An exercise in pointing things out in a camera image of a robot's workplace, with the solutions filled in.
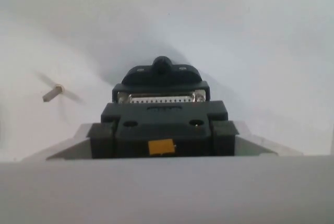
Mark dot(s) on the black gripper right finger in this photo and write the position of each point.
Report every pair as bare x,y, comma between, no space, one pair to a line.
224,140

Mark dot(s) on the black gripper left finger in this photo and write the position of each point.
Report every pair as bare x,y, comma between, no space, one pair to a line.
101,143

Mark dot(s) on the black D-SUB plug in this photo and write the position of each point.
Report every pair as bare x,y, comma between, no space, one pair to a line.
163,119

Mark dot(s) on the white task board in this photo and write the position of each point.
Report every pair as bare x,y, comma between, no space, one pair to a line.
235,25

